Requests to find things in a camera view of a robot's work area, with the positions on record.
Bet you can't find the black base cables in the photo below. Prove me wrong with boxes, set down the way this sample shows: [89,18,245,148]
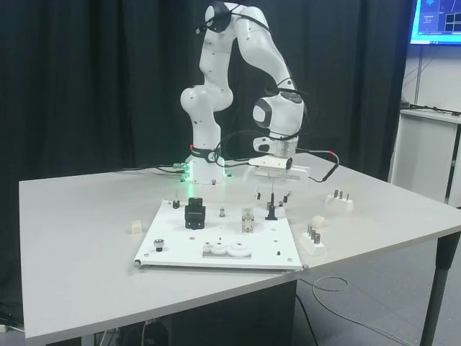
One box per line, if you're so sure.
[121,163,192,178]

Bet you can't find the black D-SUB plug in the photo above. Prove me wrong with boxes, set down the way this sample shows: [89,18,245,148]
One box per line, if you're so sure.
[184,197,207,230]

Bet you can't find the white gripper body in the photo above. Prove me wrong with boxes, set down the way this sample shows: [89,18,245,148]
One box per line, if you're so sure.
[243,164,311,190]

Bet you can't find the blue monitor screen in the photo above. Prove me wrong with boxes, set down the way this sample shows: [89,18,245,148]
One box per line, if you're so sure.
[410,0,461,46]

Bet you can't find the grey floor cable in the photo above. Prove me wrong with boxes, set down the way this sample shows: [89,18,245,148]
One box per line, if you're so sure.
[310,275,428,327]

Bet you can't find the white task board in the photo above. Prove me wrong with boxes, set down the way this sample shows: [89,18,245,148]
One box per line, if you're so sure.
[133,198,310,272]

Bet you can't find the white square peg holder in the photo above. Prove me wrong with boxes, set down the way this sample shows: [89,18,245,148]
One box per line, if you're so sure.
[324,194,353,215]

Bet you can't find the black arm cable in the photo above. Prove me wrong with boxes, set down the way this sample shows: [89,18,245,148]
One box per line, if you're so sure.
[195,2,310,170]

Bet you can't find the black curtain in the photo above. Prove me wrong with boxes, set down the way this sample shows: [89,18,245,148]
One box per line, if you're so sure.
[0,0,413,327]

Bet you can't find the black upright plug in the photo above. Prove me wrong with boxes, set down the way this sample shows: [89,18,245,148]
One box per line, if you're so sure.
[265,182,277,221]

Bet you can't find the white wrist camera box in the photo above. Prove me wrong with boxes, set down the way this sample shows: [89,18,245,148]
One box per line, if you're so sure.
[252,135,300,155]

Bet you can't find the white large gear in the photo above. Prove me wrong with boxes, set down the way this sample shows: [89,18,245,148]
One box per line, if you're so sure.
[226,240,246,258]

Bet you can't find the white cabinet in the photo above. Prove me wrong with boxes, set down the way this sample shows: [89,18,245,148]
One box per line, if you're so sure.
[388,107,461,209]

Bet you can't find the white round peg holder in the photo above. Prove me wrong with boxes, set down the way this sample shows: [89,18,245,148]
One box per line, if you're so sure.
[300,232,328,256]

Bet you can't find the grey table leg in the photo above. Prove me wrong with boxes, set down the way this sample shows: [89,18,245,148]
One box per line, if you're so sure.
[420,236,452,346]

